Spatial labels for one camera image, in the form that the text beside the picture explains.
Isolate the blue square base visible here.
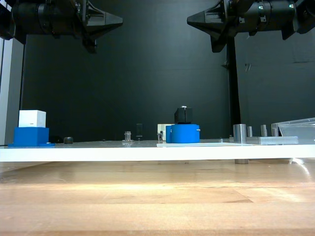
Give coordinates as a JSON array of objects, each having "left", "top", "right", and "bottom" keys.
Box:
[{"left": 7, "top": 126, "right": 56, "bottom": 148}]

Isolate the white board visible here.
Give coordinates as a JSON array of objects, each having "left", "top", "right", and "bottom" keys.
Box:
[{"left": 0, "top": 141, "right": 315, "bottom": 163}]

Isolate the beige connector housing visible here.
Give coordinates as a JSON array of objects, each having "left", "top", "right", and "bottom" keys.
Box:
[{"left": 157, "top": 123, "right": 173, "bottom": 143}]

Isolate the blue round mount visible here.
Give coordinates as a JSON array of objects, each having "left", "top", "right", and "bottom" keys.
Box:
[{"left": 166, "top": 124, "right": 201, "bottom": 144}]

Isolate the black metal frame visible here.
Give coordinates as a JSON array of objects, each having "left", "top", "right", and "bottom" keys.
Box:
[{"left": 225, "top": 34, "right": 241, "bottom": 138}]

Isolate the black connector plug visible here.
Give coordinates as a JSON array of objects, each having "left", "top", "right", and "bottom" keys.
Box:
[{"left": 174, "top": 105, "right": 193, "bottom": 124}]

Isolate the steel cylinder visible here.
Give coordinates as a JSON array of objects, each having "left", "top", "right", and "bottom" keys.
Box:
[{"left": 233, "top": 123, "right": 248, "bottom": 165}]

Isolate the white cube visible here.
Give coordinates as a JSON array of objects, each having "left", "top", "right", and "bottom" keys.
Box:
[{"left": 18, "top": 110, "right": 47, "bottom": 128}]

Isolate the clear plastic tub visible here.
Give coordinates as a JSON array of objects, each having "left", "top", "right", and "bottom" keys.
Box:
[{"left": 272, "top": 117, "right": 315, "bottom": 180}]

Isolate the grey peg holder block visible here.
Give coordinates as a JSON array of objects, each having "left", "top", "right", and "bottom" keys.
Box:
[{"left": 229, "top": 136, "right": 299, "bottom": 146}]

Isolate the small clear fitting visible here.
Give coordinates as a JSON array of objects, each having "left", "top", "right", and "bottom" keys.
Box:
[{"left": 122, "top": 131, "right": 134, "bottom": 146}]

